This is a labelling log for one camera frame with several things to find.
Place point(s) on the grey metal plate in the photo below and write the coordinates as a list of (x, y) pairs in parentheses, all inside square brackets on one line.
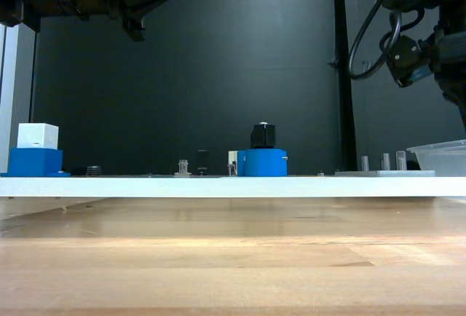
[(382, 173)]

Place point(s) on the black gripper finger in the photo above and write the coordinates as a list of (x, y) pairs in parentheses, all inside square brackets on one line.
[(145, 4), (459, 101)]

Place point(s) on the white cube block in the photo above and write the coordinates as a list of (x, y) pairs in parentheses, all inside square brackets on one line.
[(36, 135)]

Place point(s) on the small black connector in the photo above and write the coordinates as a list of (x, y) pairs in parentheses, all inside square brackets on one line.
[(202, 161)]

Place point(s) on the blue square holder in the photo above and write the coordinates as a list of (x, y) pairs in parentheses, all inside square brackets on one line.
[(32, 163)]

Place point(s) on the grey aluminium window frame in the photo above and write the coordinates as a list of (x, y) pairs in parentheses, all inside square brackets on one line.
[(9, 94)]

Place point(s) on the small silver socket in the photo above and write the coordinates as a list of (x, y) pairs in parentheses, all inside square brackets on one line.
[(183, 168)]

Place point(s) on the white taskboard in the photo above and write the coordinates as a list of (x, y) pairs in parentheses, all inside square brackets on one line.
[(233, 186)]

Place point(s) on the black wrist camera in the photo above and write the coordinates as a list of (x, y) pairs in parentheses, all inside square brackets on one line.
[(404, 61)]

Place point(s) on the blue round connector holder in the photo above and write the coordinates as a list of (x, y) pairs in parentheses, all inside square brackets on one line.
[(262, 163)]

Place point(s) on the small metal peg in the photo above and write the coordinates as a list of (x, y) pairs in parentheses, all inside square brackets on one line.
[(365, 163), (385, 162), (400, 160)]

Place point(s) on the clear plastic tub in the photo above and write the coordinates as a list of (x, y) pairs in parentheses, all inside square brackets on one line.
[(444, 159)]

